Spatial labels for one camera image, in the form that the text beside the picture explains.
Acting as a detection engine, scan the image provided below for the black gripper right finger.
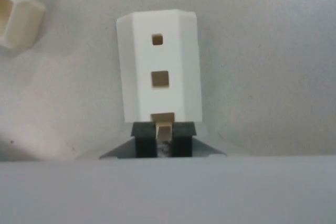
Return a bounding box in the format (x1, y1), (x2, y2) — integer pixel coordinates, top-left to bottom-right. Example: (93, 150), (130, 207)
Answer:
(172, 121), (227, 158)

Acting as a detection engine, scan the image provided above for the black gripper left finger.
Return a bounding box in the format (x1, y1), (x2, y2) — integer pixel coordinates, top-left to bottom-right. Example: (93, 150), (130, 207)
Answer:
(99, 121), (158, 159)

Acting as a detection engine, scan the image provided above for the metal square peg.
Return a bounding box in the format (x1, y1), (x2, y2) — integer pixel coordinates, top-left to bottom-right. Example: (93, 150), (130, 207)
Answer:
(156, 122), (173, 158)

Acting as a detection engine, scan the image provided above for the white square peg holder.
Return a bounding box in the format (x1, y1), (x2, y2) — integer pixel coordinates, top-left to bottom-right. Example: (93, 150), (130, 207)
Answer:
(116, 10), (204, 124)

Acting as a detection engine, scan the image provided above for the cream plug holder cube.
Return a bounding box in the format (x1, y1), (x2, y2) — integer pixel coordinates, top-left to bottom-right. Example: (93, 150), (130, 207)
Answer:
(0, 0), (46, 51)

